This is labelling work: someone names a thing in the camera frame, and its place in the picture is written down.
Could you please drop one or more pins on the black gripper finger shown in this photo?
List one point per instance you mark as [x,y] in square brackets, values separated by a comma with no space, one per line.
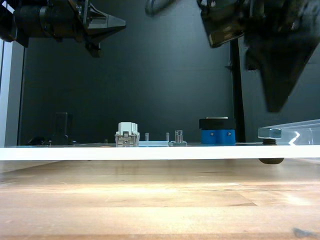
[102,33]
[282,75]
[110,22]

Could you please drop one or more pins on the silver M12 hex nut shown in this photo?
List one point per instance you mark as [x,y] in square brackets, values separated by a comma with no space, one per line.
[270,133]

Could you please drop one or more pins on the clear plastic tub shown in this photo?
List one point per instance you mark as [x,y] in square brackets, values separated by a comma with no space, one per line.
[305,135]

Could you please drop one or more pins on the black M12 bolt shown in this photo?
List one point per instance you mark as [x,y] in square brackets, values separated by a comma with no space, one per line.
[271,161]

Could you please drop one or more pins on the blue and black connector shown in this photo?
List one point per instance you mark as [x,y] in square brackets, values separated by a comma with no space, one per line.
[217,136]

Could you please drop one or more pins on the small black clamp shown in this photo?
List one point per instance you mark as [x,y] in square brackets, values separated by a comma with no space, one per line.
[62,125]

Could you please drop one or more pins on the beige multipin connector housing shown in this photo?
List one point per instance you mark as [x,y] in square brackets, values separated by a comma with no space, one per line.
[127,135]

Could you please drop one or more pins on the silver screw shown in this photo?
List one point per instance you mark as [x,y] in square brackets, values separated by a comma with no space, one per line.
[147,137]
[167,137]

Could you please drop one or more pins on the white board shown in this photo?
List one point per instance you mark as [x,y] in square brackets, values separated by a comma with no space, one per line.
[150,152]

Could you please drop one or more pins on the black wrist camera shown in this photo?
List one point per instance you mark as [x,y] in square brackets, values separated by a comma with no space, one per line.
[222,22]

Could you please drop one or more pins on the black metal frame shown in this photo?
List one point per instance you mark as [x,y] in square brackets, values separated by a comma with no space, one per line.
[237,112]

